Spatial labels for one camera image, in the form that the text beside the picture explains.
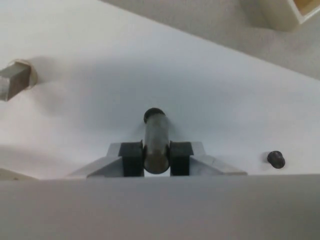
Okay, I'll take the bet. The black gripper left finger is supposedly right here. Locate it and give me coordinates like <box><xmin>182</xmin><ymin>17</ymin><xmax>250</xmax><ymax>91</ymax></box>
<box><xmin>66</xmin><ymin>141</ymin><xmax>146</xmax><ymax>179</ymax></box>

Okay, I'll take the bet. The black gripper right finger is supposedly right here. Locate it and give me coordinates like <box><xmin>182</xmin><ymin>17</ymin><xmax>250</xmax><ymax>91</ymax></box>
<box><xmin>169</xmin><ymin>141</ymin><xmax>249</xmax><ymax>177</ymax></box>

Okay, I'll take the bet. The metal round peg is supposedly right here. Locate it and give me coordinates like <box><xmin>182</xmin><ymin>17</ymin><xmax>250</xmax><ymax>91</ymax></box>
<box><xmin>142</xmin><ymin>109</ymin><xmax>172</xmax><ymax>175</ymax></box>

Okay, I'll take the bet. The black round knob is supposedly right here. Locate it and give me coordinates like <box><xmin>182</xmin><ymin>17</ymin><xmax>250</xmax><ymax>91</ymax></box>
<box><xmin>266</xmin><ymin>150</ymin><xmax>287</xmax><ymax>171</ymax></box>

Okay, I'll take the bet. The metal square peg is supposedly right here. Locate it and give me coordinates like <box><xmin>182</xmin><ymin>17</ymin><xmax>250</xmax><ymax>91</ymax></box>
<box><xmin>0</xmin><ymin>61</ymin><xmax>33</xmax><ymax>102</ymax></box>

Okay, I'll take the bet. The white task board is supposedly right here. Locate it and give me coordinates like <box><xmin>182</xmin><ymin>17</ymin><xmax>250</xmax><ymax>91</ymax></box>
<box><xmin>0</xmin><ymin>0</ymin><xmax>320</xmax><ymax>181</ymax></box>

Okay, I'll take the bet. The small white square holder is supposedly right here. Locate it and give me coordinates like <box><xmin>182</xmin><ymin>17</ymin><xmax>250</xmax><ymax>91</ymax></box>
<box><xmin>239</xmin><ymin>0</ymin><xmax>320</xmax><ymax>34</ymax></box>

